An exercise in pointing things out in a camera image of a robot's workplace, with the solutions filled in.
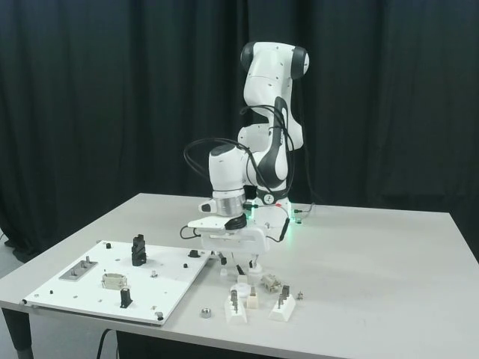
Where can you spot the white large gear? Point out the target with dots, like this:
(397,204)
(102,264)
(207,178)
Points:
(239,288)

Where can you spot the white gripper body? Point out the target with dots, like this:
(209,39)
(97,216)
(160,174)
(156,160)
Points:
(247,241)

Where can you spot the white round peg holder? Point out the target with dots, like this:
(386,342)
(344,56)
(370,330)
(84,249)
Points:
(234,316)

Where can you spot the small grey plug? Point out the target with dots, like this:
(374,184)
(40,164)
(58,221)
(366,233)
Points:
(253,290)

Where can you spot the medium metal round peg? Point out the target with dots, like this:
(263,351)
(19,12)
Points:
(235,306)

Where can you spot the black curtain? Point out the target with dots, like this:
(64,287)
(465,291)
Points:
(75,93)

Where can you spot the white small gear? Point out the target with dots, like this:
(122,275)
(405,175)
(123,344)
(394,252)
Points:
(223,272)

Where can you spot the white task board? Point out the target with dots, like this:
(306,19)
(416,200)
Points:
(90,295)

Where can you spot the black USB plug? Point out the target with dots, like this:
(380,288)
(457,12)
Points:
(239,270)

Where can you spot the black table leg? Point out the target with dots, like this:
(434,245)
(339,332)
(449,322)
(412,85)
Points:
(16,336)

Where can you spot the small white plug holder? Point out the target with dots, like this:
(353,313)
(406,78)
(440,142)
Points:
(242,279)
(252,301)

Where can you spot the black D-SUB plug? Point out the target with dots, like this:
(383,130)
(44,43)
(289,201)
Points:
(138,252)

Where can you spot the metal bolt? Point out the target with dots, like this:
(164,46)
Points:
(205,312)

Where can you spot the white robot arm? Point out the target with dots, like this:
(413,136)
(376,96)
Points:
(262,75)

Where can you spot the beige waterproof plug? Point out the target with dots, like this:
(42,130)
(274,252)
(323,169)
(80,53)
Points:
(271,283)

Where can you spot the metal BNC plug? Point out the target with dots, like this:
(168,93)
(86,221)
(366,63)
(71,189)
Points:
(299,296)

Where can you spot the large metal square peg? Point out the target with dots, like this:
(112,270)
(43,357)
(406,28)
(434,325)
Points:
(286,291)

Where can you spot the large metal round peg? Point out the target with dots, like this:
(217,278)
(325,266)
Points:
(234,298)

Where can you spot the white square peg holder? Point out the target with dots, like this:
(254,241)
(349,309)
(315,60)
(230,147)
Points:
(282,312)

